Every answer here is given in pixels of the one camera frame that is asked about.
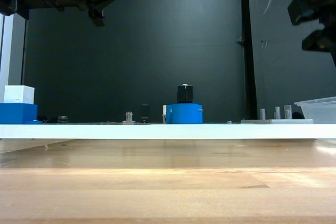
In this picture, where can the white taskboard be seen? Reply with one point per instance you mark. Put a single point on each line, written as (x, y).
(157, 130)

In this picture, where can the clear plastic tub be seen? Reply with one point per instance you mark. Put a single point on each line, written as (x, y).
(320, 111)

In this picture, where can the medium grey metal peg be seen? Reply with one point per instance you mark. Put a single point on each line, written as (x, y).
(277, 112)

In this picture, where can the grey peg plate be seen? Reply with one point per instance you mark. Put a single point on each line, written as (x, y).
(275, 121)

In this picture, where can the thin grey metal peg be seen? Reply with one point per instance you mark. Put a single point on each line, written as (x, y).
(262, 113)

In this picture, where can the small metal socket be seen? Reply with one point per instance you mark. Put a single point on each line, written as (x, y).
(128, 117)

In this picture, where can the small black connector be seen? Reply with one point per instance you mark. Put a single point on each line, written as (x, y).
(145, 111)

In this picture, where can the black threaded screw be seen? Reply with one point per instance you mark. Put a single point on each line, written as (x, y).
(63, 119)

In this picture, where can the white cube plug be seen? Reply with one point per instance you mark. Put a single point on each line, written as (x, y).
(18, 94)

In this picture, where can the black block with silver top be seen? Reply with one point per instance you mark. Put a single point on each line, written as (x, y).
(185, 94)

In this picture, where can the blue round holder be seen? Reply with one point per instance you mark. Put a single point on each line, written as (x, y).
(186, 113)

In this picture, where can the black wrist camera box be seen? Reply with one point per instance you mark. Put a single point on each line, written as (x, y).
(302, 11)

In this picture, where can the black vertical post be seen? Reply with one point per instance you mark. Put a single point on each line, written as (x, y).
(249, 64)

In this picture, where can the blue square mount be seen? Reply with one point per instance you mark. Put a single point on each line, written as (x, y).
(18, 113)

